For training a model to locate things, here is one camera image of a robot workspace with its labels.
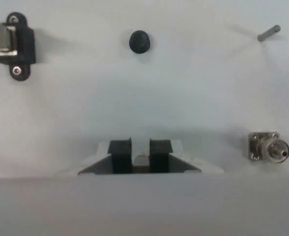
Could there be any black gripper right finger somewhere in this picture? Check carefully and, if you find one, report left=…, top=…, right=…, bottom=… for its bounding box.
left=149, top=138, right=225, bottom=175

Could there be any metal square peg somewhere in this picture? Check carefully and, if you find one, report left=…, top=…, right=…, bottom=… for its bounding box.
left=132, top=151, right=150, bottom=174

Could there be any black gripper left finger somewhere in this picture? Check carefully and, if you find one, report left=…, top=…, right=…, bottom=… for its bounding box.
left=55, top=137, right=133, bottom=176

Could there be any white task board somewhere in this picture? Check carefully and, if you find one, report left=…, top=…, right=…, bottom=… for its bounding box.
left=0, top=0, right=289, bottom=179

